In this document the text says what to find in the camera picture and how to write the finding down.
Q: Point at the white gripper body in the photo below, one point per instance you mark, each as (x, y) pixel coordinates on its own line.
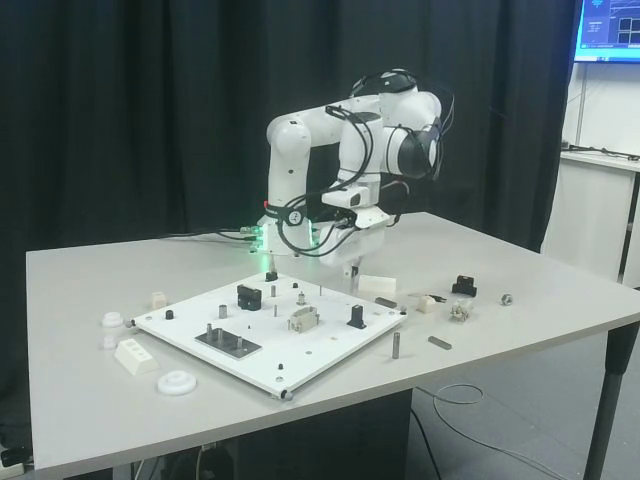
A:
(350, 245)

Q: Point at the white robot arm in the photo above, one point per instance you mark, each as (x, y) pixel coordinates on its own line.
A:
(287, 165)

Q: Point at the metal round peg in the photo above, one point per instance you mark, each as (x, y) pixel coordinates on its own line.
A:
(395, 345)

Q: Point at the white peg holder with holes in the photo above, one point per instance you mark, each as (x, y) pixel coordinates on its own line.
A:
(136, 356)

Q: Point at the white block holder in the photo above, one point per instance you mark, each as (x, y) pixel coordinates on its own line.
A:
(378, 283)

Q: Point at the cream Ethernet plug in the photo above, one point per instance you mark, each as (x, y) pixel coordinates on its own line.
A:
(427, 305)

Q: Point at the black D-SUB plug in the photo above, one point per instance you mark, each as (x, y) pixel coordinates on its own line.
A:
(465, 286)

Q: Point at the metal waterproof plug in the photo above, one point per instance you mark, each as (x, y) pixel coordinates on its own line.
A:
(460, 310)

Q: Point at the white task board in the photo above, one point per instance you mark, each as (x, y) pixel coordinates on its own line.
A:
(270, 345)

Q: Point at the metal BNC plug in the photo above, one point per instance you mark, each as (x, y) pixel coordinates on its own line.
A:
(504, 299)

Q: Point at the black box under table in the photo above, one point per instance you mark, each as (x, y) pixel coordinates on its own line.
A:
(320, 440)

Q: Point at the small cream plug holder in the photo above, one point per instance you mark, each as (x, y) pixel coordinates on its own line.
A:
(156, 299)

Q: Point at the white large gear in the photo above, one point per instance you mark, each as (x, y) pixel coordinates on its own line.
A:
(177, 383)

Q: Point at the white cabinet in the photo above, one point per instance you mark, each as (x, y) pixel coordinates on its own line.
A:
(590, 220)

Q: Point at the black curtains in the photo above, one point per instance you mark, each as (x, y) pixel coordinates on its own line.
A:
(150, 100)

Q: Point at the white small gear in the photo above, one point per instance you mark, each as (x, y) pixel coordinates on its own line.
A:
(108, 342)

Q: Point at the dark table leg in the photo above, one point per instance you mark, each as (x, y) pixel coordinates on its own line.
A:
(607, 400)

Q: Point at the blue screen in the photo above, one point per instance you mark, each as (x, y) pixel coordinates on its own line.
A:
(607, 30)

